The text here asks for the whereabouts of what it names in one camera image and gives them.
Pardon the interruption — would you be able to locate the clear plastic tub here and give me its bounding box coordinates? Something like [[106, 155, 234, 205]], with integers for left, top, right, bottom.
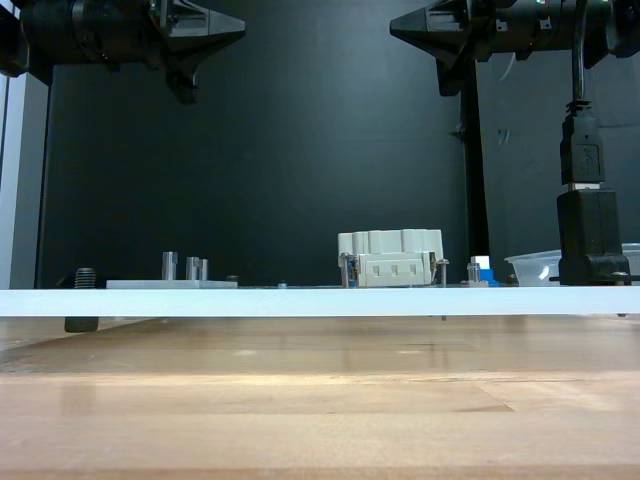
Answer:
[[503, 243, 640, 287]]

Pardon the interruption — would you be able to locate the small blue clamp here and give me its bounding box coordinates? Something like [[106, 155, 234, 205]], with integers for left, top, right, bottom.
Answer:
[[469, 254, 497, 287]]

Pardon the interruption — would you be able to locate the grey metal plate with pins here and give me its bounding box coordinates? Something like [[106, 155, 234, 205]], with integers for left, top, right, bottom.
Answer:
[[105, 251, 239, 290]]

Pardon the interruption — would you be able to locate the black metal frame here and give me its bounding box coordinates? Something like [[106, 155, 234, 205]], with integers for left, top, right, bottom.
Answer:
[[449, 59, 494, 259]]

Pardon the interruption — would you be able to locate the beige multi-pin connector housing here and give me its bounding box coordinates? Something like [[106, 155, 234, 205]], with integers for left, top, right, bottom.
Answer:
[[337, 228, 450, 290]]

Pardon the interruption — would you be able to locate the black USB socket housing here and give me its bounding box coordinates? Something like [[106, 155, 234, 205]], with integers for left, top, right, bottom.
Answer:
[[548, 188, 634, 287]]

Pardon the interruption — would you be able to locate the black USB plug with cable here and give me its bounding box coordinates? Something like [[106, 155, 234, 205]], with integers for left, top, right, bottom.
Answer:
[[558, 0, 607, 192]]

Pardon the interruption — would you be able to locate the white taskboard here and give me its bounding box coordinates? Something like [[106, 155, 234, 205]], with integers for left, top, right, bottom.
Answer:
[[0, 287, 640, 319]]

